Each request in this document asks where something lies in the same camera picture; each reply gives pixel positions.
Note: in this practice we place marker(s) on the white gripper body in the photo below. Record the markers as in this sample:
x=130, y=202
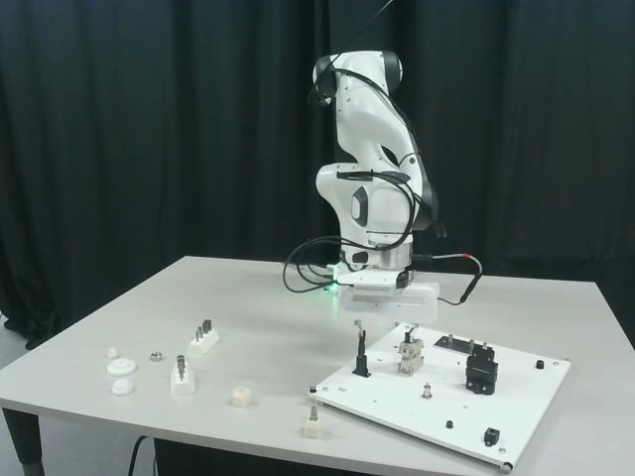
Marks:
x=387, y=310

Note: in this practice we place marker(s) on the large metal square peg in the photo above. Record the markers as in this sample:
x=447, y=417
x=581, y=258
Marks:
x=208, y=328

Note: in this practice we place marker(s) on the black table leg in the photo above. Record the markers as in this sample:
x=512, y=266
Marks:
x=20, y=441

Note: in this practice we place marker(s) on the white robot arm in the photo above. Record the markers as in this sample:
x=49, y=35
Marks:
x=367, y=114

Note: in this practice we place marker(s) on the metal BNC plug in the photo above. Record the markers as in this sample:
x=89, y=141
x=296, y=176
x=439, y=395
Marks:
x=426, y=390

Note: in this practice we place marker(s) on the black curtain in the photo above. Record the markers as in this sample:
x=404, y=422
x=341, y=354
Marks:
x=149, y=124

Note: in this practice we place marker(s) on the white round peg holder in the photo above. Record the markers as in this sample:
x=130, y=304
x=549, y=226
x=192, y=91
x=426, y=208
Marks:
x=183, y=386

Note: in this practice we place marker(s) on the white square peg holder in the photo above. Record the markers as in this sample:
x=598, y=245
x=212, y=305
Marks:
x=203, y=346

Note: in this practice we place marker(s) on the white medium gear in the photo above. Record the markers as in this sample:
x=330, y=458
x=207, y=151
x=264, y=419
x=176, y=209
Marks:
x=123, y=387

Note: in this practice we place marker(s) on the white small gear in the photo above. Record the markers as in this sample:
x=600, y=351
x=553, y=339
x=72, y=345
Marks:
x=113, y=353

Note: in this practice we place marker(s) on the large metal round peg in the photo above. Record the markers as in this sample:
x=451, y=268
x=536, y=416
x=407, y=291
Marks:
x=181, y=360

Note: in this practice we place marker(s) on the beige waterproof plug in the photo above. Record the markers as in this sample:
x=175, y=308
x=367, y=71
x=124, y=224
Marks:
x=411, y=351

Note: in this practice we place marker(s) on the small white plug holder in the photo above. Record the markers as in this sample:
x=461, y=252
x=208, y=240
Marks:
x=313, y=430

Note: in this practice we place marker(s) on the black USB plug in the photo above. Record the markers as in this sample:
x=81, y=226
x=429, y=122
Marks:
x=362, y=349

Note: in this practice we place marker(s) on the black D-SUB plug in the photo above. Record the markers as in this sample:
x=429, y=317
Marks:
x=481, y=369

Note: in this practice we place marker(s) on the white task board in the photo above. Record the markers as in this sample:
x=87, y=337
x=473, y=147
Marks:
x=446, y=426

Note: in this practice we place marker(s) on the white large gear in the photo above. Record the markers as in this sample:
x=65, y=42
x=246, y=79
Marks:
x=120, y=368

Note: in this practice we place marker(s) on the grey Ethernet plug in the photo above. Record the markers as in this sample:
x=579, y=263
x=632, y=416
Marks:
x=313, y=414

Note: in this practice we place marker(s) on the white cube holder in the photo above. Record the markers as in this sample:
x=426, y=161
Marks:
x=244, y=396

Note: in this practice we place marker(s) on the round metal nut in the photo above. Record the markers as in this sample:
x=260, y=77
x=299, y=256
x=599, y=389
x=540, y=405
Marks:
x=157, y=356

